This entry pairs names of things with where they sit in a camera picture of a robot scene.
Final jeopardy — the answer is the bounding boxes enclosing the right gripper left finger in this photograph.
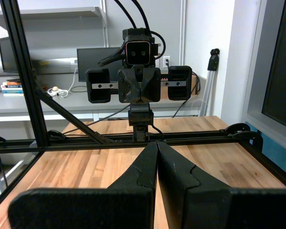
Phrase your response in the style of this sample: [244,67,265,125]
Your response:
[8,141,159,229]

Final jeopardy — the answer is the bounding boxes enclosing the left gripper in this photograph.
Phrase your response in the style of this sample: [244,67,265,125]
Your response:
[86,65,193,104]

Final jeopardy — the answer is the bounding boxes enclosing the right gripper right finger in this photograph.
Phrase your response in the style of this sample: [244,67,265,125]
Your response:
[158,141,286,229]

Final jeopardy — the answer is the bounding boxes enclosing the black computer monitor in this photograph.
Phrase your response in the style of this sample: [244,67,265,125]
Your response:
[0,36,21,73]
[76,47,125,83]

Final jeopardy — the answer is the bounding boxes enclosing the brown cardboard box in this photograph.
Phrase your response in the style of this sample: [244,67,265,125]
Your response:
[160,71,201,96]

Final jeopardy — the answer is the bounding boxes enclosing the grey office desk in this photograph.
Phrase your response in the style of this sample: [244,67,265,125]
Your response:
[0,90,205,134]

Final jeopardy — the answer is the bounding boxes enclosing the folded grey tripod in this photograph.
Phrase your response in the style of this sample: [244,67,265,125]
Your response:
[201,48,221,117]

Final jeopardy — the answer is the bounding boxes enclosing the stack of books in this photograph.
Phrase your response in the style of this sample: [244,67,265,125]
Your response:
[0,81,24,97]

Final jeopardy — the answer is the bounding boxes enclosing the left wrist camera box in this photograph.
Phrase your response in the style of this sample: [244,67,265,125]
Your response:
[123,28,156,66]

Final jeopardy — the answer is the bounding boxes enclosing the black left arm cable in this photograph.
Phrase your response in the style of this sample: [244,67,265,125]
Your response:
[97,0,167,69]

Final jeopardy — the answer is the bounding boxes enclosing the white coiled cable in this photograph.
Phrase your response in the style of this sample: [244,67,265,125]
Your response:
[46,68,78,98]

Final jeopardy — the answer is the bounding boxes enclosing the black aluminium frame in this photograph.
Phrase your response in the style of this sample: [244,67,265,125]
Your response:
[0,0,286,210]

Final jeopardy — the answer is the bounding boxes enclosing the white wall shelf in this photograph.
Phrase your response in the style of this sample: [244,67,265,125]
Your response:
[0,6,109,48]

